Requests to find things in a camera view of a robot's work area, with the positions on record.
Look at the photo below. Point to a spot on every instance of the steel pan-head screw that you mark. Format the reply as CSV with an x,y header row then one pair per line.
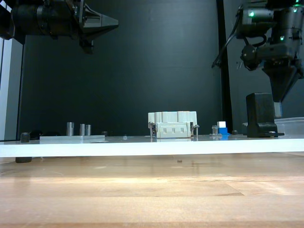
x,y
214,130

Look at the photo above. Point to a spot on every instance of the black bar holder block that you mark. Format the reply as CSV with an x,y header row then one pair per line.
x,y
260,114

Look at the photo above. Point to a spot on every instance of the white taskboard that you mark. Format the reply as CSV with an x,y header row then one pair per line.
x,y
152,147

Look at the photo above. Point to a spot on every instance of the small blue holder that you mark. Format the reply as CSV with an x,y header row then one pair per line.
x,y
223,133

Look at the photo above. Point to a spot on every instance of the small dark nut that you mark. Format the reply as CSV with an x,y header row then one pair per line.
x,y
179,161

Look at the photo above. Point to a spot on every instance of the white cube block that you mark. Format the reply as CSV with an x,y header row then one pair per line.
x,y
221,124

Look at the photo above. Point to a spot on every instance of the clear plastic container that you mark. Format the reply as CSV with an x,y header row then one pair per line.
x,y
294,126

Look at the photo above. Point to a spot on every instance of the beige multi-pin connector housing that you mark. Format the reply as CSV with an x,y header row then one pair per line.
x,y
173,123

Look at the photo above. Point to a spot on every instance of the steel connector screw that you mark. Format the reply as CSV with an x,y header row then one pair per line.
x,y
196,131
150,130

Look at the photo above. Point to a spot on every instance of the black board foot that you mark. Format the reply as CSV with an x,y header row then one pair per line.
x,y
23,160

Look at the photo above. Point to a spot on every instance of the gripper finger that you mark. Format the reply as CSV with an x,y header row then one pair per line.
x,y
276,80
291,78
104,21
97,32

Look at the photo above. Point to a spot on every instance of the black rounded knob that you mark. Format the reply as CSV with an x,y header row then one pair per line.
x,y
35,134

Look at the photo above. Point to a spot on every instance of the short steel peg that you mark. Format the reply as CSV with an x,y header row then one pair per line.
x,y
82,129
71,128
88,130

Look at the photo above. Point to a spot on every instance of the grey metal plate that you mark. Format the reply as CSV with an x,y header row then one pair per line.
x,y
71,139

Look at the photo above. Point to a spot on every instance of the small black screw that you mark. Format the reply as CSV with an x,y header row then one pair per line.
x,y
104,133
234,132

